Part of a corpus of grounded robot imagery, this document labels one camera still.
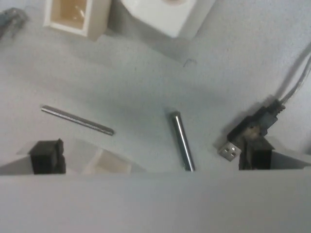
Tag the black USB plug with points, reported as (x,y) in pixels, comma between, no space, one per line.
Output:
(255,121)

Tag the white holder with round hole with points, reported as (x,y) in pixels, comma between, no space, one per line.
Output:
(160,17)

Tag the metal round peg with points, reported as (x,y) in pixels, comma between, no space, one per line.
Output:
(182,140)

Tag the white open box holder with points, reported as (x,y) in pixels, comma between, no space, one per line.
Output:
(94,24)

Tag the white low holder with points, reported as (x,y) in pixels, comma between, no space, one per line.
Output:
(109,165)

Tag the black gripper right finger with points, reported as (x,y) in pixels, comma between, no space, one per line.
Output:
(261,159)

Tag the thin metal square peg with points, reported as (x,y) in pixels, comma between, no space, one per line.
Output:
(77,120)

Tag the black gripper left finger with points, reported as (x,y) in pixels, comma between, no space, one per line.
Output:
(47,157)

